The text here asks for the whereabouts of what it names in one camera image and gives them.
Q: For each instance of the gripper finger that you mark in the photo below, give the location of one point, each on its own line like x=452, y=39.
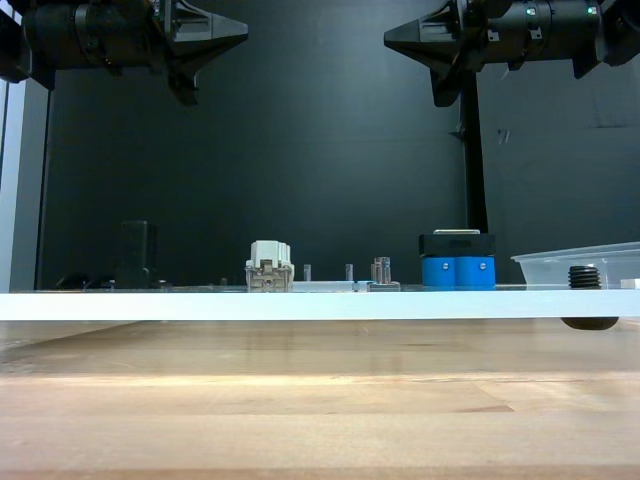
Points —
x=200, y=52
x=420, y=30
x=220, y=27
x=435, y=57

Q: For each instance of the black board foot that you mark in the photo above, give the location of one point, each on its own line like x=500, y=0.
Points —
x=590, y=323

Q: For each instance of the clear plastic tub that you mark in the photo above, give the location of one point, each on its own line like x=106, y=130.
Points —
x=545, y=272

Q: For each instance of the blue black socket mount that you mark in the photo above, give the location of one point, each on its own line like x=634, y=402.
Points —
x=457, y=272

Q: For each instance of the white task board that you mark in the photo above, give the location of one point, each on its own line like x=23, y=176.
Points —
x=320, y=306

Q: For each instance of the black wall post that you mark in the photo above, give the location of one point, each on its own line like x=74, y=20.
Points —
x=475, y=175

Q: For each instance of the small metal socket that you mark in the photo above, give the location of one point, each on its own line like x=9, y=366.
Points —
x=382, y=270

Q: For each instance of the beige connector housing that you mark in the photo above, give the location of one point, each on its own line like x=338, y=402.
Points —
x=267, y=260

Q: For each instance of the black screw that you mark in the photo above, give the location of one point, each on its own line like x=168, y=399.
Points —
x=584, y=277

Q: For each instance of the white silver connector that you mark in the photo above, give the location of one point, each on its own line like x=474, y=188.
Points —
x=631, y=284

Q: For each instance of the small black socket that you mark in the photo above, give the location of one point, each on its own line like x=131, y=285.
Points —
x=137, y=250

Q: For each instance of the clear acrylic block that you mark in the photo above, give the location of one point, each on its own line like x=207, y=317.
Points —
x=320, y=286

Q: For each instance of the silver screw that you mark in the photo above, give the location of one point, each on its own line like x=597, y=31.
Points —
x=307, y=272
x=349, y=272

